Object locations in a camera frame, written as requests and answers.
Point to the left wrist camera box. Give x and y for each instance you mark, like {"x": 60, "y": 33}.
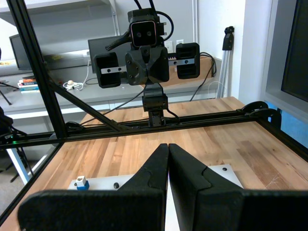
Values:
{"x": 143, "y": 33}

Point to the stack of books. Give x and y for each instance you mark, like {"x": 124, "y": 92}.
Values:
{"x": 29, "y": 86}

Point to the brown cardboard box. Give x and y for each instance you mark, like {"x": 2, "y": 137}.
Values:
{"x": 205, "y": 67}

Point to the white taskboard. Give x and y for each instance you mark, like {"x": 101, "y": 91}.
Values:
{"x": 101, "y": 183}

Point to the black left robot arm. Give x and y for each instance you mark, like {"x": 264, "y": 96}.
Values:
{"x": 155, "y": 103}

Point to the blue ethernet socket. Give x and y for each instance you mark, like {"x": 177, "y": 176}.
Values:
{"x": 83, "y": 185}

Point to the white wall outlet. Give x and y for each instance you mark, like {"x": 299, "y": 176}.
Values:
{"x": 180, "y": 42}
{"x": 169, "y": 46}

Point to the black computer monitor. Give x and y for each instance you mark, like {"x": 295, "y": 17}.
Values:
{"x": 19, "y": 53}
{"x": 106, "y": 45}
{"x": 297, "y": 48}

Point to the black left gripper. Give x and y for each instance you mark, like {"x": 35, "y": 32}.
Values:
{"x": 108, "y": 72}

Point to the grey office desk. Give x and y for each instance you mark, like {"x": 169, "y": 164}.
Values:
{"x": 96, "y": 93}

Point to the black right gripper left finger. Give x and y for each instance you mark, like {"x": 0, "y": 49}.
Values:
{"x": 96, "y": 211}

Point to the white wall shelf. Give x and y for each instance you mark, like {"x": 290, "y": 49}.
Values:
{"x": 72, "y": 24}

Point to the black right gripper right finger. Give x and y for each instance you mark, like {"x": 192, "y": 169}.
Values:
{"x": 240, "y": 211}

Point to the aluminium stand with black top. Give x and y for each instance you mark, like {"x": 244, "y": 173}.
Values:
{"x": 226, "y": 72}

